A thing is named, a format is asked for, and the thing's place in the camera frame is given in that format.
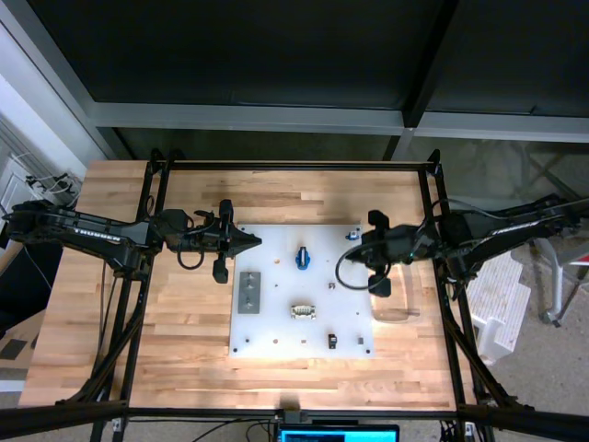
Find black wall beam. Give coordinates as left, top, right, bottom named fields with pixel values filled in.
left=384, top=0, right=461, bottom=160

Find small black camera box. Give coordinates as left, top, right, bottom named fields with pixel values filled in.
left=280, top=399, right=304, bottom=423

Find clear plastic tub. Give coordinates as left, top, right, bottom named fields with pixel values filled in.
left=371, top=255, right=422, bottom=325

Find grey pillar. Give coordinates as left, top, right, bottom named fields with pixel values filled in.
left=0, top=0, right=119, bottom=160

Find tangled cables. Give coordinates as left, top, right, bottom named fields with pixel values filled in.
left=23, top=170, right=78, bottom=197

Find black table frame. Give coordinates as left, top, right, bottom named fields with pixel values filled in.
left=0, top=146, right=589, bottom=442

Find grey metal plate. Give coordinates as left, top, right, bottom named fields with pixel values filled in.
left=237, top=270, right=263, bottom=315

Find white task board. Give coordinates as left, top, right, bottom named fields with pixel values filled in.
left=228, top=223, right=377, bottom=359

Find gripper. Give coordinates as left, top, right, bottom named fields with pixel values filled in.
left=197, top=199, right=262, bottom=285
left=362, top=209, right=418, bottom=298

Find chair with silver legs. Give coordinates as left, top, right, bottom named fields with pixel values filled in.
left=528, top=229, right=589, bottom=329

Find blue plug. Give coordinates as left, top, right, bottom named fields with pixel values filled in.
left=293, top=246, right=313, bottom=273

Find screen with blue edge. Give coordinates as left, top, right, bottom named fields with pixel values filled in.
left=277, top=423, right=400, bottom=442

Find grey horizontal beam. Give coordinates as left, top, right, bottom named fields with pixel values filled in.
left=89, top=101, right=589, bottom=144

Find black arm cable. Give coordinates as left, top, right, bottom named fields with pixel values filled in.
left=334, top=246, right=373, bottom=293
left=176, top=238, right=206, bottom=271

